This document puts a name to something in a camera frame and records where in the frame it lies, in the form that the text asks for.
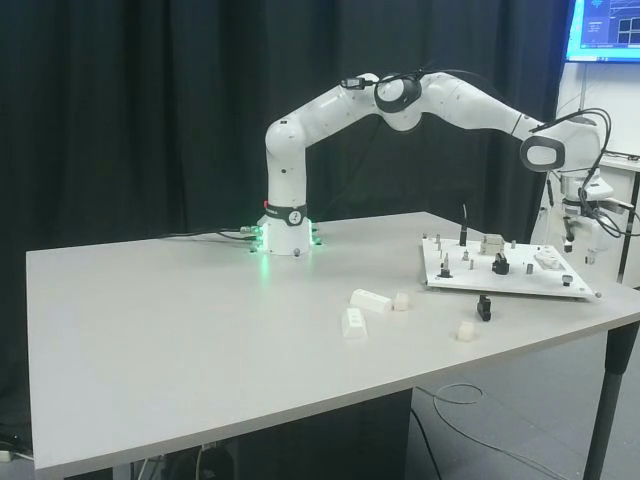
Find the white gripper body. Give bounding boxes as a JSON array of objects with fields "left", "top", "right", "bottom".
[{"left": 560, "top": 197, "right": 632, "bottom": 227}]

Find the white cabinet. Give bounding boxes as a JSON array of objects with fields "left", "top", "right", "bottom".
[{"left": 597, "top": 151, "right": 640, "bottom": 290}]

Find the white task board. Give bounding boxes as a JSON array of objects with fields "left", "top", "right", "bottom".
[{"left": 418, "top": 232, "right": 604, "bottom": 303}]

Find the dark grey table leg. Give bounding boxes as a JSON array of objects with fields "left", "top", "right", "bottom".
[{"left": 583, "top": 319, "right": 634, "bottom": 480}]

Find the blue screen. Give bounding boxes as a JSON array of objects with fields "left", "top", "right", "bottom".
[{"left": 565, "top": 0, "right": 640, "bottom": 64}]

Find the long white holder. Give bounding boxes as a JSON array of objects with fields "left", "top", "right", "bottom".
[{"left": 348, "top": 288, "right": 394, "bottom": 314}]

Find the white holder with holes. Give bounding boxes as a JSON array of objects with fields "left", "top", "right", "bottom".
[{"left": 340, "top": 307, "right": 371, "bottom": 342}]

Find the black box under table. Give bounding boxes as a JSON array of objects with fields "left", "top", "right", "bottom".
[{"left": 129, "top": 388, "right": 417, "bottom": 480}]

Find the black curtain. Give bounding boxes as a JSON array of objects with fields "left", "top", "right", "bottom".
[{"left": 0, "top": 0, "right": 562, "bottom": 454}]

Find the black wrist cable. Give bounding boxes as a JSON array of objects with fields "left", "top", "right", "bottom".
[{"left": 528, "top": 107, "right": 632, "bottom": 239}]

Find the black plug with upright cable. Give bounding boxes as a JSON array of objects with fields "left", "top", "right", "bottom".
[{"left": 458, "top": 201, "right": 472, "bottom": 250}]

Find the grey floor cable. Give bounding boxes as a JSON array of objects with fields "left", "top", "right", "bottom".
[{"left": 413, "top": 382, "right": 594, "bottom": 480}]

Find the black elbow cable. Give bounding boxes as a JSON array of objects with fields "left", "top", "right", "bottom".
[{"left": 340, "top": 69, "right": 454, "bottom": 91}]

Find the black base cable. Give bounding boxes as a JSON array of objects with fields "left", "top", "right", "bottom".
[{"left": 169, "top": 226, "right": 264, "bottom": 244}]

